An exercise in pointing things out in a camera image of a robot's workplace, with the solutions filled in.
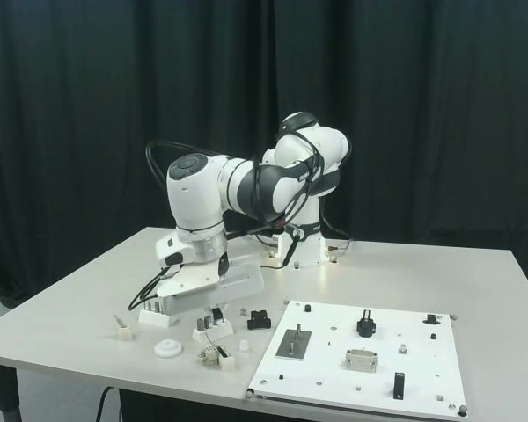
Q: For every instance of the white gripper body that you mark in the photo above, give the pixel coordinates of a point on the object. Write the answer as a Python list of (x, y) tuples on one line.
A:
[(229, 288)]

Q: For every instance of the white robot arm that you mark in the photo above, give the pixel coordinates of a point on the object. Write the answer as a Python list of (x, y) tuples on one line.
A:
[(255, 176)]

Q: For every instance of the black USB plug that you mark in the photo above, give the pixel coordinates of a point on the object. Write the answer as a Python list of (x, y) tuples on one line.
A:
[(217, 315)]

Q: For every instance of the black D-SUB plug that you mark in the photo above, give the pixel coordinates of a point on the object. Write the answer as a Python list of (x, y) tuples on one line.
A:
[(258, 320)]

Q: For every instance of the white holder with plugs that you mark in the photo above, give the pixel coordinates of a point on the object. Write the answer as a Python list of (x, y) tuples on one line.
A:
[(220, 332)]

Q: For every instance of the white small gear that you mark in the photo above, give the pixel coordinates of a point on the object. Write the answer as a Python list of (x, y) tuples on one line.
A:
[(244, 346)]

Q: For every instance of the metal D-SUB plug with holder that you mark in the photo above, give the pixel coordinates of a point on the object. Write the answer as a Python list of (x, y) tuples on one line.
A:
[(213, 358)]

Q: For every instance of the white holder with metal pegs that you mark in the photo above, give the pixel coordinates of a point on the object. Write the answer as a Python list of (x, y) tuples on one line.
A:
[(154, 318)]

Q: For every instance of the white large gear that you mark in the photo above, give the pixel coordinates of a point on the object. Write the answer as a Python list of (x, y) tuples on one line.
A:
[(167, 349)]

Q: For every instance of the small white holder with pin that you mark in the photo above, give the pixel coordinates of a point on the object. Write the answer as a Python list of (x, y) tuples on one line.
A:
[(123, 330)]

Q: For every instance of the black waterproof plug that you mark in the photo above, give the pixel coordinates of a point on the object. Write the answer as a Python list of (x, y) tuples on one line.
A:
[(365, 326)]

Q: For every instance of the white task board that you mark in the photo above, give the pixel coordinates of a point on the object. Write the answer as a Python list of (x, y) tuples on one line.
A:
[(361, 365)]

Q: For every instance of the black curtains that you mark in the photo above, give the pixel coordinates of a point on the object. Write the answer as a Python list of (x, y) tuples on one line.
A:
[(114, 88)]

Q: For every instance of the black table leg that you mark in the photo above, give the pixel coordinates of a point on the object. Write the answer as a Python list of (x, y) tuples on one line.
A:
[(2, 391)]

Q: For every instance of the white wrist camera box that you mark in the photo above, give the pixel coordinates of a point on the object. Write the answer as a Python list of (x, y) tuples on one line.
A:
[(172, 251)]

